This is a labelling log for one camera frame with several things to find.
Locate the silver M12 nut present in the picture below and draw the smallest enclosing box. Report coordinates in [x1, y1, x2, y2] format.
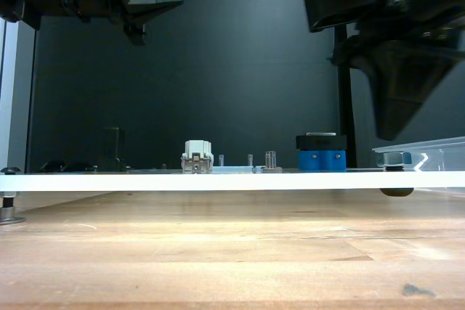
[376, 152, 413, 168]

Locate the clear plastic tub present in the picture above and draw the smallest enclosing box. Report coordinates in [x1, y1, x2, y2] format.
[372, 136, 465, 192]

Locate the black M12 bolt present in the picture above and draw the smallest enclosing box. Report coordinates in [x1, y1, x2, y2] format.
[379, 166, 416, 199]

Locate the blue black connector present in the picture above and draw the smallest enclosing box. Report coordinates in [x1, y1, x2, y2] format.
[294, 131, 348, 173]

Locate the grey connector housing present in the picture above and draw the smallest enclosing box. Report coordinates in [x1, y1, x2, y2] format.
[179, 139, 214, 175]

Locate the small metal socket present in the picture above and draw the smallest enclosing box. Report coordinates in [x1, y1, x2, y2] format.
[260, 150, 283, 174]

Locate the clear acrylic pin block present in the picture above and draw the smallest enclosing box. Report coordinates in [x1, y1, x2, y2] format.
[212, 153, 257, 175]

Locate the white board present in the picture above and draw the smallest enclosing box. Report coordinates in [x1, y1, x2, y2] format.
[0, 170, 465, 192]

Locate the silver board standoff foot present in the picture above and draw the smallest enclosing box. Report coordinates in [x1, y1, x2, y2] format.
[0, 191, 28, 225]

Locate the black aluminium frame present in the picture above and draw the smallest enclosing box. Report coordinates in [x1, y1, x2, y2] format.
[328, 26, 359, 171]

